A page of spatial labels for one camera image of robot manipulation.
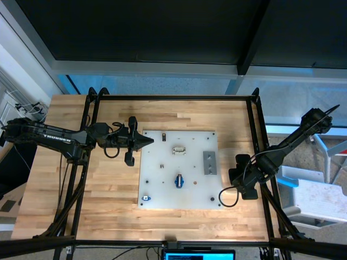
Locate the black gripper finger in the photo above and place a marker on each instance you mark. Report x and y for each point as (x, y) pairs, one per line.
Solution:
(141, 144)
(142, 137)

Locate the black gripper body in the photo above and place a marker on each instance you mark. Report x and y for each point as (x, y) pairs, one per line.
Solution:
(130, 140)
(245, 177)

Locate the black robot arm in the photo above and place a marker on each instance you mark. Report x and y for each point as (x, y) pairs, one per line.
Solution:
(290, 140)
(54, 136)

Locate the clear plastic tub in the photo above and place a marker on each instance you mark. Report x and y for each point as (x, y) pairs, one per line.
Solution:
(225, 157)

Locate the grey block with holes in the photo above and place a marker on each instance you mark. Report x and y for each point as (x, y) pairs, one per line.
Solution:
(209, 162)

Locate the beige connector housing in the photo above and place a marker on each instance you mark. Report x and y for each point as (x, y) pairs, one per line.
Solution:
(179, 150)

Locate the blue clamp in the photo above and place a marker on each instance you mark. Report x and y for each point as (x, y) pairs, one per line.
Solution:
(175, 182)

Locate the silver metal bar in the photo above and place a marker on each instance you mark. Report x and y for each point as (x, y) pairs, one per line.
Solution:
(179, 181)

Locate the blue flanged connector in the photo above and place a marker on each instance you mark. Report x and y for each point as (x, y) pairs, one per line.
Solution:
(146, 198)

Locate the white task board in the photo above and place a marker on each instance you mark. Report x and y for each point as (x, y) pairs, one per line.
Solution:
(162, 195)

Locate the white metal step stool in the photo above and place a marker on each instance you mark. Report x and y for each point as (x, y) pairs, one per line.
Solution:
(317, 197)

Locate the blue laptop screen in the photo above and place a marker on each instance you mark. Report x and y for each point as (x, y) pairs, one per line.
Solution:
(198, 256)

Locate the brown cardboard box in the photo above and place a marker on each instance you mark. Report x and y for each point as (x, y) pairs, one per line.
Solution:
(13, 197)

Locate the black aluminium frame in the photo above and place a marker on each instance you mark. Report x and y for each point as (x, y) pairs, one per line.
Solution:
(173, 97)

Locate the black table-edge camera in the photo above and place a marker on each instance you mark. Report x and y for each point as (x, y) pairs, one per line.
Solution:
(171, 245)

